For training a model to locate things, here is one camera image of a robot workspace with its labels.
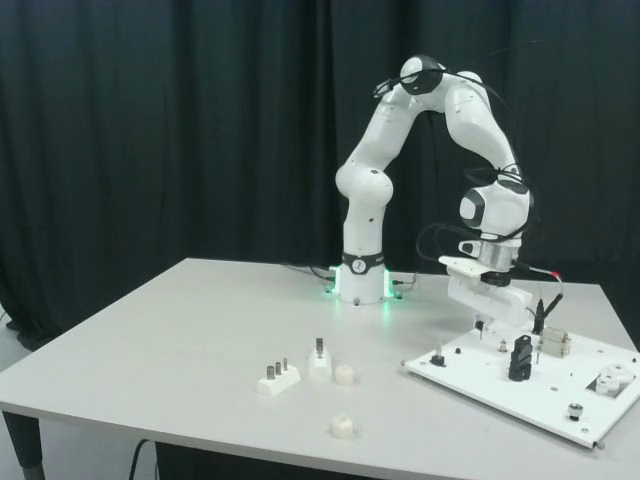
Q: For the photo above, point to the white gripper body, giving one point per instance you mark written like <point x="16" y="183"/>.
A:
<point x="500" y="306"/>

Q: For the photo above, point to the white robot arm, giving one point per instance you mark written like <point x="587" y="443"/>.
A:
<point x="360" y="185"/>

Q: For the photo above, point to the large metal square peg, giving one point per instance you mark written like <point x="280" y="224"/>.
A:
<point x="320" y="345"/>

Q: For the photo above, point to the white square peg holder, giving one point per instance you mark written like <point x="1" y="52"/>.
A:
<point x="320" y="367"/>

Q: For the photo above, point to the white round peg holder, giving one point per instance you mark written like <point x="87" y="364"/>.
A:
<point x="277" y="386"/>

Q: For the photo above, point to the large metal round peg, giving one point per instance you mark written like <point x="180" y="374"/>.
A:
<point x="269" y="373"/>

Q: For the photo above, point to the metal bolt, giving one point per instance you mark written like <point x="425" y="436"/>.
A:
<point x="502" y="346"/>

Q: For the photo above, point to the black upright plug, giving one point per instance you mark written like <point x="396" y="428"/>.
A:
<point x="540" y="320"/>

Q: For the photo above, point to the flat white mounting plate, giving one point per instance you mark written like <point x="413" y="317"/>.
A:
<point x="465" y="266"/>

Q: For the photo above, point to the black D-SUB plug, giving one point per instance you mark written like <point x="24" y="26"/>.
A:
<point x="520" y="365"/>

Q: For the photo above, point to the white task board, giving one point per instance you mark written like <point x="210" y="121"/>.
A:
<point x="475" y="385"/>

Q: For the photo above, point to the metal BNC plug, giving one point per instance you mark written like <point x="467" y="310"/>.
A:
<point x="575" y="411"/>

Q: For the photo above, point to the white small gear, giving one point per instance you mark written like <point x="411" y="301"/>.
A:
<point x="603" y="385"/>

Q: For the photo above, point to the white large gear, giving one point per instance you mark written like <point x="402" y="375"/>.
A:
<point x="616" y="372"/>

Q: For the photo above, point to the small white plug holder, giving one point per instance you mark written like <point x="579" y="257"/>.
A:
<point x="345" y="376"/>
<point x="341" y="426"/>

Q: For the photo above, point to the black under-table cabinet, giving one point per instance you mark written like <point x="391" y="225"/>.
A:
<point x="300" y="465"/>

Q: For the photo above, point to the black curtain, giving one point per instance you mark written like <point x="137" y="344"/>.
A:
<point x="150" y="100"/>

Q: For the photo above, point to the dark grey table leg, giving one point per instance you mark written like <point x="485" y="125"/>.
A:
<point x="22" y="445"/>

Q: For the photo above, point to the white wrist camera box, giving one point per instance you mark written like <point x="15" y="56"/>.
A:
<point x="470" y="247"/>

